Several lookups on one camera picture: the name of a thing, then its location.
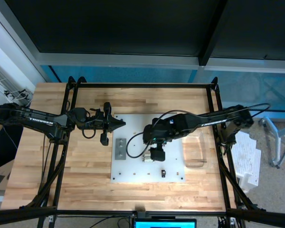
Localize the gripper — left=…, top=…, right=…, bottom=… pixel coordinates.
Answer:
left=150, top=143, right=166, bottom=162
left=90, top=102, right=126, bottom=146

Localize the white taskboard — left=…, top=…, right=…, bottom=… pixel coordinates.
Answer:
left=110, top=114, right=186, bottom=183

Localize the grey metal plate with pegs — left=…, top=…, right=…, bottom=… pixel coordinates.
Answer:
left=114, top=138, right=128, bottom=161

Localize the clear plastic tub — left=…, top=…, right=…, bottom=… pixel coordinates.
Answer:
left=182, top=134, right=209, bottom=170

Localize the blue laptop screen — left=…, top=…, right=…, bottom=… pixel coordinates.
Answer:
left=132, top=218, right=197, bottom=228

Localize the white foam packaging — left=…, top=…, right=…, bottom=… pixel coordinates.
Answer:
left=231, top=132, right=262, bottom=194

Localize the black case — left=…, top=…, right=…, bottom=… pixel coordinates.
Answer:
left=0, top=123, right=23, bottom=175

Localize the silver metal stand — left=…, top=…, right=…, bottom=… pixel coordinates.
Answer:
left=258, top=116, right=285, bottom=170

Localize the brown cardboard box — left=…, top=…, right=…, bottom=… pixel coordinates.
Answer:
left=0, top=159, right=15, bottom=190

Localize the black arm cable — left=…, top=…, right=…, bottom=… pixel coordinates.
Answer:
left=125, top=103, right=271, bottom=159
left=81, top=118, right=97, bottom=139

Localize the black aluminium frame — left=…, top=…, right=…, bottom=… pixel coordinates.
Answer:
left=0, top=76, right=285, bottom=228

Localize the white cable bundle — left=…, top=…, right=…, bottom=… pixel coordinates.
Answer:
left=3, top=89, right=30, bottom=100

